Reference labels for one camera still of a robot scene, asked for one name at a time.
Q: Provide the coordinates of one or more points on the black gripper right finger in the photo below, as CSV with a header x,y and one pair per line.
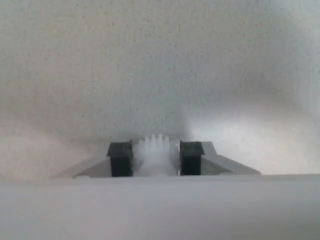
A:
x,y
190,160

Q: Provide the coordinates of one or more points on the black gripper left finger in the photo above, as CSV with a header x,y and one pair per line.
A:
x,y
121,160

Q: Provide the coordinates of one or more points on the white small gear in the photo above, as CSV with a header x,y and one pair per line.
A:
x,y
155,156

